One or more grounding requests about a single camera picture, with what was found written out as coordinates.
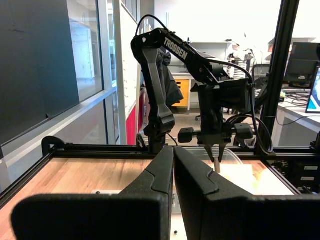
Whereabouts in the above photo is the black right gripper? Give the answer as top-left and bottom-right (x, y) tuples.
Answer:
(177, 112), (255, 161)

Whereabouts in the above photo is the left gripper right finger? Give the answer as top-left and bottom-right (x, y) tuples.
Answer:
(174, 146), (320, 240)

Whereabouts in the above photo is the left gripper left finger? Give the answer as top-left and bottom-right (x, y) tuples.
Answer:
(11, 146), (175, 240)

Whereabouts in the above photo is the clear plastic tub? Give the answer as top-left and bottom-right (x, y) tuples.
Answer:
(183, 146), (245, 167)

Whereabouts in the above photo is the yellow drawer cabinet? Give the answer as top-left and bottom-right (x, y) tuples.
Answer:
(172, 79), (190, 108)

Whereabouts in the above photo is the black hanging jacket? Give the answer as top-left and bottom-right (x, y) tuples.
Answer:
(158, 48), (185, 108)

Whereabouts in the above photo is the white desk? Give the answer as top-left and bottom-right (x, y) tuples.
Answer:
(271, 99), (320, 148)

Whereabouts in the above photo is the red panel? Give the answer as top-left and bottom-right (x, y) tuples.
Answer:
(125, 88), (146, 146)

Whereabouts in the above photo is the black office chair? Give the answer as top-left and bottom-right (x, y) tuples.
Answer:
(250, 63), (271, 86)

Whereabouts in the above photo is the lit computer monitor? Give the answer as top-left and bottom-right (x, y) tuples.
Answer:
(305, 65), (320, 114)

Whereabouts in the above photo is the dark computer monitor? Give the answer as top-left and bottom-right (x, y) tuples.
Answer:
(284, 41), (320, 83)

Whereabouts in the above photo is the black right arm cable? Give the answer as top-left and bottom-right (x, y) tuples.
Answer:
(135, 14), (275, 155)

